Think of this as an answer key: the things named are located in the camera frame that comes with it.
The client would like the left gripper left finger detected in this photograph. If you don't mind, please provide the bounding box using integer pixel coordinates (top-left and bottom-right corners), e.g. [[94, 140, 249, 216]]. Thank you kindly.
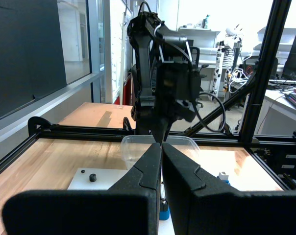
[[1, 142, 162, 235]]

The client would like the beige many-pin connector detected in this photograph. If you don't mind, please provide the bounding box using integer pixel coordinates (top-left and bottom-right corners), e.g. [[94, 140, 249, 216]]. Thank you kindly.
[[160, 183, 168, 204]]

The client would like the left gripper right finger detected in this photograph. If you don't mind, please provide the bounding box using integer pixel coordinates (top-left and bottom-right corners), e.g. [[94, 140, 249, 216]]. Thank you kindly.
[[162, 142, 296, 235]]

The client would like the clear plastic container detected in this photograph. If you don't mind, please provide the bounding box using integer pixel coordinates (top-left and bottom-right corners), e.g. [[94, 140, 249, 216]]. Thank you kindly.
[[121, 134, 200, 170]]

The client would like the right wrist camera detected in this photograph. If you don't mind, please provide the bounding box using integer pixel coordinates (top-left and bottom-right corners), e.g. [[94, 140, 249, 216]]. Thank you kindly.
[[175, 98, 198, 122]]

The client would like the blue socket block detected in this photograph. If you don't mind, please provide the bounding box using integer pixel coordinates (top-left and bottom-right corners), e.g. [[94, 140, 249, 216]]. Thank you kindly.
[[159, 201, 171, 221], [218, 171, 230, 188]]

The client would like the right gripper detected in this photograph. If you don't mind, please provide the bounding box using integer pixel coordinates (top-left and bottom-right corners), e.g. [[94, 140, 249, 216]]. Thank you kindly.
[[153, 60, 204, 123]]

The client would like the white desk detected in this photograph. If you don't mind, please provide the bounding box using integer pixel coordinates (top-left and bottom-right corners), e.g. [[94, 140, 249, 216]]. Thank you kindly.
[[254, 83, 296, 136]]

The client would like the black looped cable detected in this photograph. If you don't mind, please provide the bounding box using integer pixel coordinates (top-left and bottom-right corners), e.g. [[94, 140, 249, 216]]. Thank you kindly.
[[193, 92, 227, 133]]

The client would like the black frame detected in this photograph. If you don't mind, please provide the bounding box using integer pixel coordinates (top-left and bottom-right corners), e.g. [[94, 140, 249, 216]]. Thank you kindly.
[[0, 0, 296, 194]]

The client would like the window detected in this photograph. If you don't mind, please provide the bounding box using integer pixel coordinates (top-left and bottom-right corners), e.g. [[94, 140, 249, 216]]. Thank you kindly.
[[56, 0, 93, 85]]

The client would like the white task board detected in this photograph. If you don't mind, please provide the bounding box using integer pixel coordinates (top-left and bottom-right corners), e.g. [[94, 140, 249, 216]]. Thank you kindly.
[[67, 167, 176, 235]]

